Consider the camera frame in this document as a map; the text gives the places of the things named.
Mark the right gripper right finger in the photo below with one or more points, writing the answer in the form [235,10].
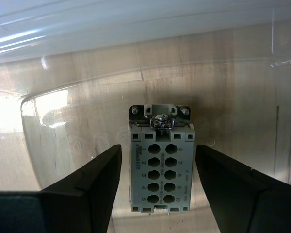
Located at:
[245,199]

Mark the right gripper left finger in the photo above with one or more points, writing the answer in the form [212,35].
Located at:
[63,206]

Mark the light grey HAN10E connector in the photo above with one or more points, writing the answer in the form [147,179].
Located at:
[160,170]

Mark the clear plastic tub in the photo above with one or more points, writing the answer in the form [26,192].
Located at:
[87,109]

